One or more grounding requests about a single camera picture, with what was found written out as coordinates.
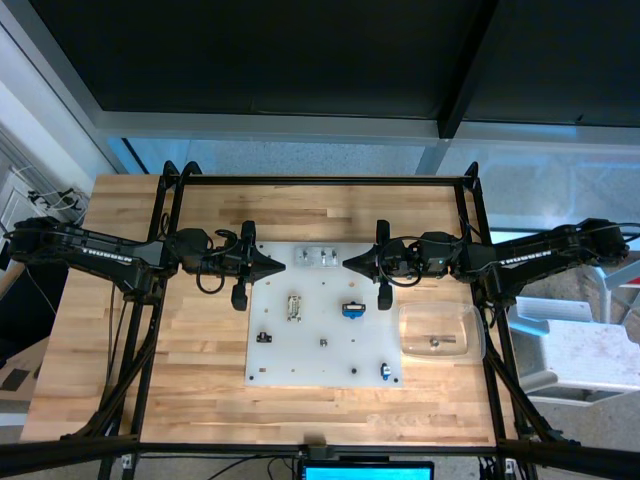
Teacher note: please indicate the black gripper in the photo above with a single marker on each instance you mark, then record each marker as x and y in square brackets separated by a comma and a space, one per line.
[400, 260]
[235, 260]

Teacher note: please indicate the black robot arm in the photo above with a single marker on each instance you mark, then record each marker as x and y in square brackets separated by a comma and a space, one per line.
[107, 255]
[525, 257]

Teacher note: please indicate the blue and black D-sub connector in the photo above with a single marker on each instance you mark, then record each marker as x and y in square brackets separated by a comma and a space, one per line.
[352, 311]

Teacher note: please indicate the clear block with screws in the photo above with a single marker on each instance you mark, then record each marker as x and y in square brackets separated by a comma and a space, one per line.
[312, 257]

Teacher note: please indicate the grey connector housing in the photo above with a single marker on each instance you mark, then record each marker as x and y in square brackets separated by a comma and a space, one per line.
[295, 308]

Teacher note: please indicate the small black clamp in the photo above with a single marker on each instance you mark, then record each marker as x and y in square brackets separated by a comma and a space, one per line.
[263, 337]

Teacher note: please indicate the clear plastic tub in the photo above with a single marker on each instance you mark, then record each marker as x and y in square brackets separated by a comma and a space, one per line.
[415, 320]

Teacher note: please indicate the white mounting board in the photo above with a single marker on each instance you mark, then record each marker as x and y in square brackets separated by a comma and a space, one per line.
[300, 360]

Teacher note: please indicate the blue lit laptop screen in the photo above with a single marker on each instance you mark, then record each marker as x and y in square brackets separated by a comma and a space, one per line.
[365, 472]

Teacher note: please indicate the white plastic stool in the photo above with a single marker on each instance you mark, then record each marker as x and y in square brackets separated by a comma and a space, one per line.
[585, 350]

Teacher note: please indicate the grey metal chair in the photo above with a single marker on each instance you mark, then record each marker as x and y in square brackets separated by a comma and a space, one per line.
[606, 285]

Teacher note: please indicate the brown cardboard box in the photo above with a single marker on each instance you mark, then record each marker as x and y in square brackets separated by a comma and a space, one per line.
[20, 360]

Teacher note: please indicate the black aluminium frame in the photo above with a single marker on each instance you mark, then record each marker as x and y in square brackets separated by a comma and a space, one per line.
[320, 178]

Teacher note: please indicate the small blue socket mount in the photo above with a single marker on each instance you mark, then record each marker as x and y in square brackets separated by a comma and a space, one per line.
[385, 370]

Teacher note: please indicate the small black camera mount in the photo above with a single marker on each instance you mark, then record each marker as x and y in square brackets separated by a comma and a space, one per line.
[317, 451]

